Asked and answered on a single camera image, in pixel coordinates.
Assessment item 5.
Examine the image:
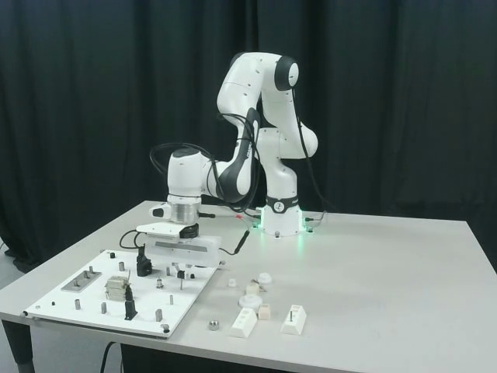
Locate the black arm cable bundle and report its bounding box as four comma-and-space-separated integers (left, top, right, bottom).
149, 103, 262, 209

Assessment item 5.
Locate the white narrow peg holder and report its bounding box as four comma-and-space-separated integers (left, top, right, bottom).
280, 304, 308, 335

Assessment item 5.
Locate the silver flange ring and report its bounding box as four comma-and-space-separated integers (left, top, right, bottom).
169, 201, 202, 225

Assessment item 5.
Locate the tall black plug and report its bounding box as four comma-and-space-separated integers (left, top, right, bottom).
123, 285, 139, 322

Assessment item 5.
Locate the white two-hole peg holder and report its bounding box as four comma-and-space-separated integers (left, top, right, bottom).
228, 309, 258, 338

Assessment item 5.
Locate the black table leg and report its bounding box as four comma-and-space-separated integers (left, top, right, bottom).
2, 317, 33, 373

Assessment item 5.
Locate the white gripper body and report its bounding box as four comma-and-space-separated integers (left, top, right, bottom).
145, 234, 223, 269

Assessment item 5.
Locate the black curtain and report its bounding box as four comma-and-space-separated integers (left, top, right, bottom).
0, 0, 497, 269

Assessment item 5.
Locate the black stepped plug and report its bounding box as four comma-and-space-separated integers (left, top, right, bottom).
135, 250, 154, 277

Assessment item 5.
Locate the black cable to table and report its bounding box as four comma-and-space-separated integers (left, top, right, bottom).
291, 87, 330, 218

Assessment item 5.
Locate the flat white mount plate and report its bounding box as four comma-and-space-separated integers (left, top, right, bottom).
136, 222, 195, 239

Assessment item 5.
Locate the white task board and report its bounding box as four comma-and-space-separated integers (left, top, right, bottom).
22, 248, 221, 340

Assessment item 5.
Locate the black looped camera cable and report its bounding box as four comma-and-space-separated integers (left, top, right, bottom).
119, 229, 148, 252

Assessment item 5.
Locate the black cable under table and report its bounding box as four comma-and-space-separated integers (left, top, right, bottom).
101, 340, 122, 373

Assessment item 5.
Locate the thin black rod on wire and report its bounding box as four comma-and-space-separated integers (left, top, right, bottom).
220, 229, 252, 256

